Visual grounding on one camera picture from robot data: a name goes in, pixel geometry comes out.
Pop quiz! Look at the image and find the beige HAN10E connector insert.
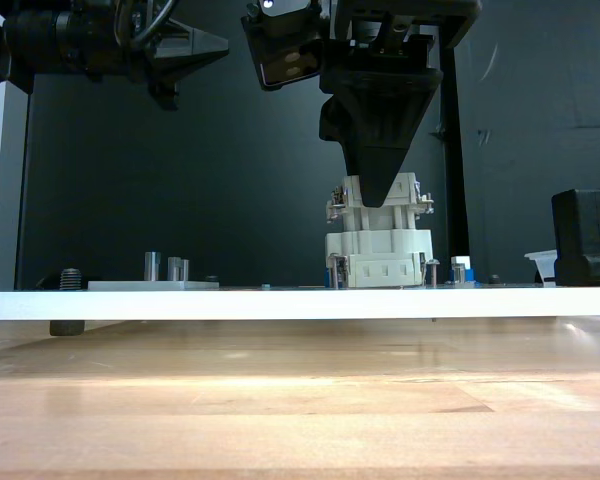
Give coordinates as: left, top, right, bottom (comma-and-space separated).
324, 172, 436, 234

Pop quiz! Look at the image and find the beige HAN10E socket base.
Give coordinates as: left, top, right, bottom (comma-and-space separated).
323, 228, 441, 290

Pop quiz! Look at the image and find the black connector housing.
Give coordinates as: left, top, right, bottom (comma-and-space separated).
551, 188, 600, 287

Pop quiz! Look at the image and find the blue holder with white plug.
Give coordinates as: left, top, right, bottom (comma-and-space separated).
449, 254, 477, 286

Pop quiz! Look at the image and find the white task board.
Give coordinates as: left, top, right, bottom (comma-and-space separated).
0, 284, 600, 322

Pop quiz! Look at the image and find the grey metal plate with posts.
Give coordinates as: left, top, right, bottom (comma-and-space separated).
87, 249, 221, 291

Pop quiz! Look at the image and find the clear plastic tub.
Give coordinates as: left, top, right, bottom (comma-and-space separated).
523, 248, 559, 287

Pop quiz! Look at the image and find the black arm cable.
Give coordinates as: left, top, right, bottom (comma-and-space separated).
113, 0, 177, 47

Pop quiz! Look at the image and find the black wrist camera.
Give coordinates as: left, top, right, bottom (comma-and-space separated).
241, 0, 331, 92

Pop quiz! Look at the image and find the black window post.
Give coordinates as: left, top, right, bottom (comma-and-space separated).
429, 47, 471, 264

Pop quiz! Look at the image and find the grey window frame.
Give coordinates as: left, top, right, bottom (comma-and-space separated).
0, 77, 30, 292

